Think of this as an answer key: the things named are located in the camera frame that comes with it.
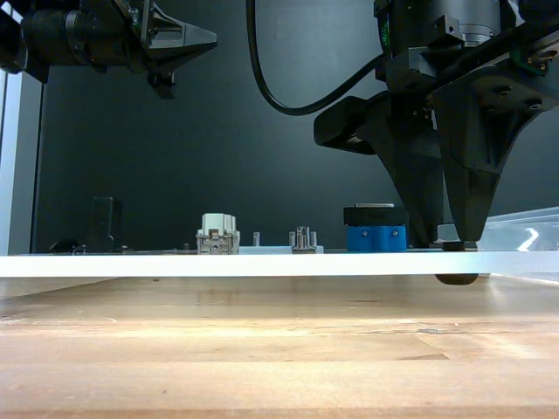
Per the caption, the clear plastic tub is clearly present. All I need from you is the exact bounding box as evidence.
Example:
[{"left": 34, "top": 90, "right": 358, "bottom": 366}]
[{"left": 473, "top": 205, "right": 559, "bottom": 287}]

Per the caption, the blue clamp with black cap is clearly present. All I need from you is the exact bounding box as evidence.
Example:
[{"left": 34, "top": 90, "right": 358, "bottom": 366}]
[{"left": 342, "top": 202, "right": 410, "bottom": 253}]

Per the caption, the small silver connector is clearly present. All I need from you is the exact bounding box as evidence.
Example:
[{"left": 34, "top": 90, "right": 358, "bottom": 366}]
[{"left": 291, "top": 224, "right": 324, "bottom": 255}]

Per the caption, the aluminium block with pins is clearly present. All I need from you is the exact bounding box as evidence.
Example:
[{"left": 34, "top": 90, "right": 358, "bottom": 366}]
[{"left": 238, "top": 230, "right": 325, "bottom": 256}]

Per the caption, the white board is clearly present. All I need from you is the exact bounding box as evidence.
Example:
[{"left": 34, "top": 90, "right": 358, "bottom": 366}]
[{"left": 0, "top": 247, "right": 559, "bottom": 279}]

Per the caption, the grey connector housing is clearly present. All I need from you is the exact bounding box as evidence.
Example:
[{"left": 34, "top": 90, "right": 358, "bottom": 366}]
[{"left": 195, "top": 212, "right": 242, "bottom": 256}]

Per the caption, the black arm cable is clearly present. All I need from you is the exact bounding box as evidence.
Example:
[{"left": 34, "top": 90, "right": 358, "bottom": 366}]
[{"left": 245, "top": 0, "right": 388, "bottom": 117}]

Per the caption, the grey wall frame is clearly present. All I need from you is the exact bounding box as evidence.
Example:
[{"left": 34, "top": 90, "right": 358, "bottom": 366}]
[{"left": 0, "top": 69, "right": 45, "bottom": 256}]

